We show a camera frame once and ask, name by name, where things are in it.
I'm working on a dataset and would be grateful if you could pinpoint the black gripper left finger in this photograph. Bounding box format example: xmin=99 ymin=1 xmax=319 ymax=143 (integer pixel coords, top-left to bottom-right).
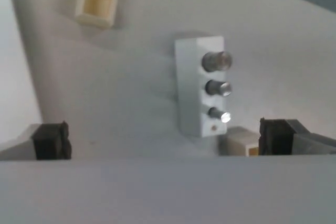
xmin=0 ymin=120 xmax=72 ymax=161

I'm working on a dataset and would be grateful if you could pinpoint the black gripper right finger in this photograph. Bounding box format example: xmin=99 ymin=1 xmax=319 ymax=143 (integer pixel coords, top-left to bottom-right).
xmin=258 ymin=116 xmax=336 ymax=156

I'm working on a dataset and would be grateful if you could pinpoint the medium metal round peg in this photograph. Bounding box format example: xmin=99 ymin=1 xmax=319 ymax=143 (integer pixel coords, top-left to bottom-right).
xmin=206 ymin=79 xmax=233 ymax=97

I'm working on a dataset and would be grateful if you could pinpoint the small metal round peg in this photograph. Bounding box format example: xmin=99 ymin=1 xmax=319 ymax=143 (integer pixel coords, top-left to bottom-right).
xmin=208 ymin=106 xmax=232 ymax=124

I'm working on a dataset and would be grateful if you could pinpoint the large metal round peg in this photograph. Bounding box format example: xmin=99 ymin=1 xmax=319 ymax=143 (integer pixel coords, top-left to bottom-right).
xmin=201 ymin=50 xmax=234 ymax=72

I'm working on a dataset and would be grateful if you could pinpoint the white round peg holder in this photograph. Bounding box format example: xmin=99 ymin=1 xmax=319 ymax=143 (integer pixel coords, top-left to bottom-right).
xmin=174 ymin=34 xmax=226 ymax=138

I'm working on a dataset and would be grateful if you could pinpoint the cream square holder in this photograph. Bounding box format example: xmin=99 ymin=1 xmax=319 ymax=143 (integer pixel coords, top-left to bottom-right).
xmin=75 ymin=0 xmax=119 ymax=29
xmin=219 ymin=126 xmax=260 ymax=158

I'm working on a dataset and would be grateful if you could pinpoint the white task board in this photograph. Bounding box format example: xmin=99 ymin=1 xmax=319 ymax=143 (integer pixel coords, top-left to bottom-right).
xmin=0 ymin=0 xmax=41 ymax=143

